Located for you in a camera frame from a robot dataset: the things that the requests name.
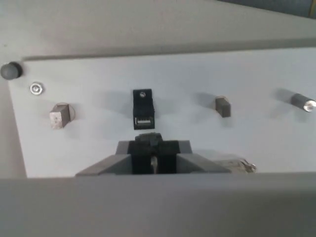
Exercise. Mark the large metal square peg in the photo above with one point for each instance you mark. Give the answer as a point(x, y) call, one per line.
point(59, 117)

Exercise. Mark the black USB plug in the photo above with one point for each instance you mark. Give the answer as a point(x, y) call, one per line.
point(148, 140)

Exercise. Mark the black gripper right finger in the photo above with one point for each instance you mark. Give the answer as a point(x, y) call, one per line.
point(182, 161)

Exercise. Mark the black round rubber bumper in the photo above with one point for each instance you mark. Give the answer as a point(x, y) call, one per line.
point(10, 70)

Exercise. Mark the small metal square peg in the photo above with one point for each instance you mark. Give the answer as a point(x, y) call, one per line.
point(223, 106)

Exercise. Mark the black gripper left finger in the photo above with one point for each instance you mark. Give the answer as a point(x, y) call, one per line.
point(123, 163)

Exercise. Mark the metal round peg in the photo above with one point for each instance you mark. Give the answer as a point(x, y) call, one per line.
point(300, 100)

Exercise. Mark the white task board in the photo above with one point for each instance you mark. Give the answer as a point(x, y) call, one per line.
point(103, 71)

